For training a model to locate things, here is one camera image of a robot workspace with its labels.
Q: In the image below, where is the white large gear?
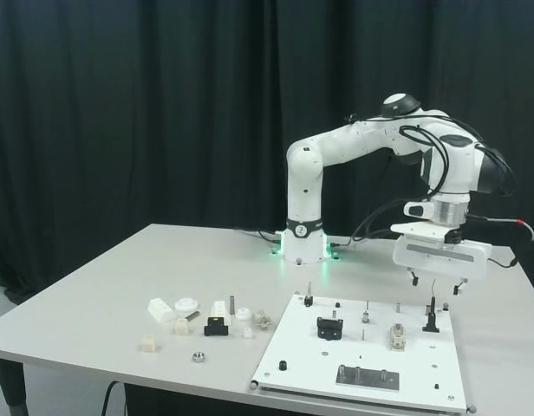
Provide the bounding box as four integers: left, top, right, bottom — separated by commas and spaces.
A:
173, 296, 200, 315

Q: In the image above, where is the black curtain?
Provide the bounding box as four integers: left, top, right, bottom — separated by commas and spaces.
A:
0, 0, 534, 300

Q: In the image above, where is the black cable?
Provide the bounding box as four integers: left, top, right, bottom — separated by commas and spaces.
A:
398, 124, 451, 197
440, 113, 518, 198
350, 202, 409, 244
487, 254, 519, 270
102, 380, 127, 416
233, 226, 286, 244

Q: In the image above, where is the long white round-hole peg holder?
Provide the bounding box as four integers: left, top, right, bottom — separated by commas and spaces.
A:
146, 297, 175, 323

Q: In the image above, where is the dark table leg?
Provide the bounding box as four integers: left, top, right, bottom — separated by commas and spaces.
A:
0, 356, 28, 416

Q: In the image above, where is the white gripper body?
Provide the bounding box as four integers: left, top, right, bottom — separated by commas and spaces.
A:
391, 240, 494, 280

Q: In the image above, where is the flat white mounting plate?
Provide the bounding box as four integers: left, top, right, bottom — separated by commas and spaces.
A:
389, 222, 451, 240

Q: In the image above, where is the white task board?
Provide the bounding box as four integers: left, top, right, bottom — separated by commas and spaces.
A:
251, 293, 472, 413

